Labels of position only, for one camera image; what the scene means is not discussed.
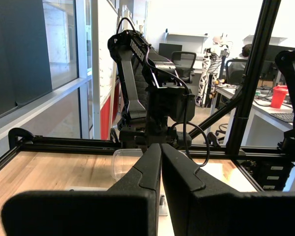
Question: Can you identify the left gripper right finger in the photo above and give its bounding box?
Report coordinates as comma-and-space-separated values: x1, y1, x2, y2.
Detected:
161, 143, 295, 236

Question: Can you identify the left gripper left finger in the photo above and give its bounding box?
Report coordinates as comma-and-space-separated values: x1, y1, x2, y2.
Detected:
1, 143, 162, 236

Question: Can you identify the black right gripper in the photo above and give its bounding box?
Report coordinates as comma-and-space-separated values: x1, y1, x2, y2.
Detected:
137, 121, 193, 148

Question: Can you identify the black labelled electronics box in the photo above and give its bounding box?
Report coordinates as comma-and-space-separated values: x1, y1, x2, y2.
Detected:
237, 159, 295, 192

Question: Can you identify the clear plastic tub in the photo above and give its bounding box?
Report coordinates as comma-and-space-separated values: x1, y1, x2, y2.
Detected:
112, 148, 196, 182

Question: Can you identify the small black socket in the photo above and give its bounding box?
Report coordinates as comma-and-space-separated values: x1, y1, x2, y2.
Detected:
159, 194, 169, 217

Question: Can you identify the black office chair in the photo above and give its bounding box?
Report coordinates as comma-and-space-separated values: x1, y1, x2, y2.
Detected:
171, 51, 197, 84
225, 58, 248, 86

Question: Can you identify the black monitor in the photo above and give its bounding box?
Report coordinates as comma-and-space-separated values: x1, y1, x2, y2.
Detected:
158, 43, 183, 62

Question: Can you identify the striped white humanoid robot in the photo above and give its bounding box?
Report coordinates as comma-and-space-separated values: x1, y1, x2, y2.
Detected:
198, 34, 233, 108

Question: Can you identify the white partition red base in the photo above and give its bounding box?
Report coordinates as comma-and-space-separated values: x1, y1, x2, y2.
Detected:
92, 0, 121, 141

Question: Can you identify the white desk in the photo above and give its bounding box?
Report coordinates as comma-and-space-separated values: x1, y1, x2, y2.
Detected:
215, 85, 295, 148

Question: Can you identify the black keyboard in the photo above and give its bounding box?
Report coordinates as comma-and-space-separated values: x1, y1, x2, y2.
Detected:
269, 112, 295, 123

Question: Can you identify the person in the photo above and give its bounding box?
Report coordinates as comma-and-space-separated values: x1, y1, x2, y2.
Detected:
240, 43, 256, 61

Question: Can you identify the red plastic cup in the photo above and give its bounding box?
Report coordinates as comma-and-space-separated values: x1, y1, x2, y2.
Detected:
270, 85, 289, 109

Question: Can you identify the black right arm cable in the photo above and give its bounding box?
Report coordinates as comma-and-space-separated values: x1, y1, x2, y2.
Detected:
117, 17, 210, 173

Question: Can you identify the black aluminium frame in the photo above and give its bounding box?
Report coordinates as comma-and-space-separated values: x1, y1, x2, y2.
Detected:
0, 0, 295, 192

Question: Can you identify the grey metal window frame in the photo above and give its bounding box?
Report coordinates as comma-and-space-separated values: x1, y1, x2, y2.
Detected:
0, 0, 100, 170

